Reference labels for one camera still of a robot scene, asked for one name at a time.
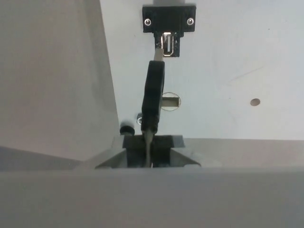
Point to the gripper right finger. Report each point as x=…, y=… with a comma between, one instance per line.
x=171, y=142

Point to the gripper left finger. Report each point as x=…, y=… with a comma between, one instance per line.
x=133, y=142

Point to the black USB plug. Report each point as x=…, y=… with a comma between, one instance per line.
x=153, y=95

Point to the white task board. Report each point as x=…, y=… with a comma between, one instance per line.
x=237, y=71

